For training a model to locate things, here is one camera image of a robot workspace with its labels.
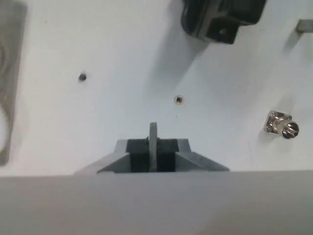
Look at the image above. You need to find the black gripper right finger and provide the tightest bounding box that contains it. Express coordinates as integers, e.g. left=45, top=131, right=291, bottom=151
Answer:
left=156, top=138, right=230, bottom=172

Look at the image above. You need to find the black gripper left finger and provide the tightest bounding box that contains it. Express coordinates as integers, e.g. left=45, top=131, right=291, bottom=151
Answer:
left=74, top=138, right=151, bottom=175

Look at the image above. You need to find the metal square peg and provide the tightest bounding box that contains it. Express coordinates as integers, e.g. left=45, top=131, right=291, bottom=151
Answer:
left=148, top=121, right=159, bottom=172

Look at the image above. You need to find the metal round peg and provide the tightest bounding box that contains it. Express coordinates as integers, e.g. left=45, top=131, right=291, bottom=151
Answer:
left=295, top=19, right=313, bottom=33

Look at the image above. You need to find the white task board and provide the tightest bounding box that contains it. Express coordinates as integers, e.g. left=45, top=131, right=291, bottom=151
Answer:
left=0, top=0, right=313, bottom=179

